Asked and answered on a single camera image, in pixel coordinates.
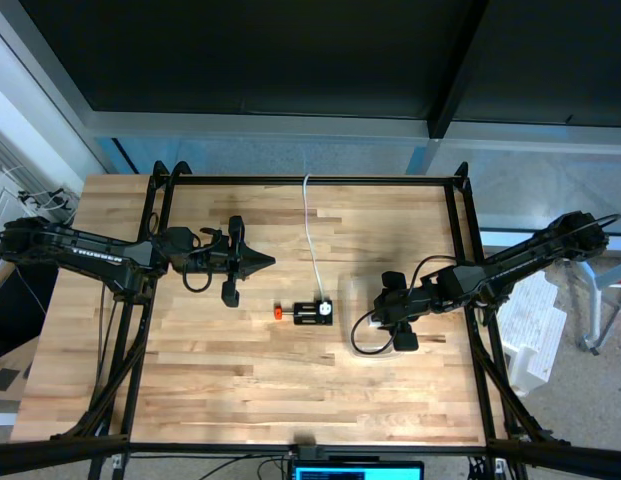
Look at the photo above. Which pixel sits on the black table-level camera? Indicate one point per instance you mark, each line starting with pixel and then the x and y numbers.
pixel 307 452

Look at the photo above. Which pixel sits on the brown cardboard box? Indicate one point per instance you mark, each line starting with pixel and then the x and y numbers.
pixel 12 355

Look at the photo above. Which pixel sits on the grey metal stand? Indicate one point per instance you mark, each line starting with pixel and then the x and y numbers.
pixel 595 310

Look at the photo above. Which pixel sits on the white power receptacle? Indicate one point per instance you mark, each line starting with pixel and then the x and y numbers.
pixel 322 311

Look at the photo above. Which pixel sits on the white plastic step stool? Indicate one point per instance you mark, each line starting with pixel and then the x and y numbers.
pixel 532 340

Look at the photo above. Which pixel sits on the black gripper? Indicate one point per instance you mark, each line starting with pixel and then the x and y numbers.
pixel 234 265
pixel 397 305

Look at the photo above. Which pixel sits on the black vise with red knob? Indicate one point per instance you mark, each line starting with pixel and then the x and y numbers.
pixel 305 315

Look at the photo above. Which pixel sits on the grey aluminium window frame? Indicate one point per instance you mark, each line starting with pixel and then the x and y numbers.
pixel 240 122

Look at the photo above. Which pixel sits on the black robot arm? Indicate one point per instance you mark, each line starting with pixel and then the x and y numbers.
pixel 515 260
pixel 90 250

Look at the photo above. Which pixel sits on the screen with blue edge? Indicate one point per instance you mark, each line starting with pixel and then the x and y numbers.
pixel 355 472

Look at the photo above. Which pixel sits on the black metal table frame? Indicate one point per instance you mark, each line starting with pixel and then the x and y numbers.
pixel 370 180

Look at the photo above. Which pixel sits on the black wall pillar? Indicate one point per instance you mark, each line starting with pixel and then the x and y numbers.
pixel 452 90

